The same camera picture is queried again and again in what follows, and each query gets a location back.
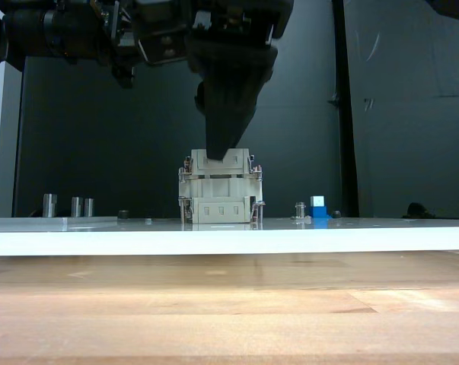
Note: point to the beige connector base insert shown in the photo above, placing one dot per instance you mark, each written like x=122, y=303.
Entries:
x=221, y=188

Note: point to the blue plastic block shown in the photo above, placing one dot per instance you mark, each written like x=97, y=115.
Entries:
x=321, y=213

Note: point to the metal threaded standoff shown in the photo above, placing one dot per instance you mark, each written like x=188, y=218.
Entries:
x=299, y=210

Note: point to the beige ten-pin connector insert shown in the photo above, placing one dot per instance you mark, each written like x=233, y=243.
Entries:
x=240, y=162

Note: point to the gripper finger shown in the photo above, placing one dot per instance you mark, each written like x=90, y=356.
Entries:
x=229, y=99
x=200, y=98
x=127, y=34

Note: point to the black lump object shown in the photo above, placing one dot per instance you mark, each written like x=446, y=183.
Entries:
x=419, y=211

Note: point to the clear acrylic plate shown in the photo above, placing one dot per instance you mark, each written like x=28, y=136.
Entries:
x=42, y=223

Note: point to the black frame post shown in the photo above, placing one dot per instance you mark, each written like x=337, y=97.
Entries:
x=347, y=152

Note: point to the tall notched metal post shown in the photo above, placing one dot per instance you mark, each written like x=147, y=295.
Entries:
x=49, y=205

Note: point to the short metal post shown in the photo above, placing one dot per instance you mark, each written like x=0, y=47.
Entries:
x=75, y=207
x=89, y=207

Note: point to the white mounting board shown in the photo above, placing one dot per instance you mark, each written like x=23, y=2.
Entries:
x=229, y=239

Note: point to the black socket head screw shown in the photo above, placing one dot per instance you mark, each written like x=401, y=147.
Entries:
x=335, y=214
x=123, y=214

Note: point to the small white cube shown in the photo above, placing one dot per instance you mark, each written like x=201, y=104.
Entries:
x=317, y=200

